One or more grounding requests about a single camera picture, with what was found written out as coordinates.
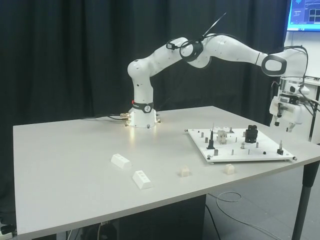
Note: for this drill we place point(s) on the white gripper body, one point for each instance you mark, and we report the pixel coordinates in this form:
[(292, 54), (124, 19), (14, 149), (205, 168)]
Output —
[(296, 112)]

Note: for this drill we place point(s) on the black D-SUB plug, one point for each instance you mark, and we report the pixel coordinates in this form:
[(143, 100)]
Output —
[(250, 135)]

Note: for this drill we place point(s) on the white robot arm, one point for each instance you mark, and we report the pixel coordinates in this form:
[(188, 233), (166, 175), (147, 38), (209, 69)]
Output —
[(142, 82)]

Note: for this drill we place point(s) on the grey Ethernet plug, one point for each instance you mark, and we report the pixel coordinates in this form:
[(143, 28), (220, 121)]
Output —
[(280, 145)]

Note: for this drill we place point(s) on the metal BNC plug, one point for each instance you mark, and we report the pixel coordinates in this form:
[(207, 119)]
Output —
[(242, 145)]

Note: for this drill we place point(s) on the white gear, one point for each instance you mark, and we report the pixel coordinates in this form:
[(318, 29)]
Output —
[(226, 128)]

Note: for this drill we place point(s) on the beige waterproof plug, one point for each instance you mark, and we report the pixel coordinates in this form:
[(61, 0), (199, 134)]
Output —
[(221, 137)]

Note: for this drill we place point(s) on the white task board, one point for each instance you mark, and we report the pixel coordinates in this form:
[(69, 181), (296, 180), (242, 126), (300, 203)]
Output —
[(225, 155)]

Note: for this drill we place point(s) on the small white plug holder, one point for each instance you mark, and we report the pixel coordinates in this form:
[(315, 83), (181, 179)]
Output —
[(184, 172), (229, 169)]

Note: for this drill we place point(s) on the black table leg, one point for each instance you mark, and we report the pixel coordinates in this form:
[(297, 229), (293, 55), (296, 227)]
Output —
[(306, 200)]

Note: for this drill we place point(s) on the blue screen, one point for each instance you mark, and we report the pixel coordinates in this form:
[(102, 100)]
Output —
[(303, 15)]

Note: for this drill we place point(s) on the long white peg holder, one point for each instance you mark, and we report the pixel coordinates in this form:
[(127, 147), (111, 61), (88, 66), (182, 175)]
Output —
[(120, 161), (142, 180)]

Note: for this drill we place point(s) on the black box under table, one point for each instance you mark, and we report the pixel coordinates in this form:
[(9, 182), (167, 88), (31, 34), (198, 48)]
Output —
[(162, 220)]

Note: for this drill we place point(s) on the black curtain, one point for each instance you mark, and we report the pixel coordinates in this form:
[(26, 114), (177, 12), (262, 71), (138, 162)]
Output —
[(62, 50)]

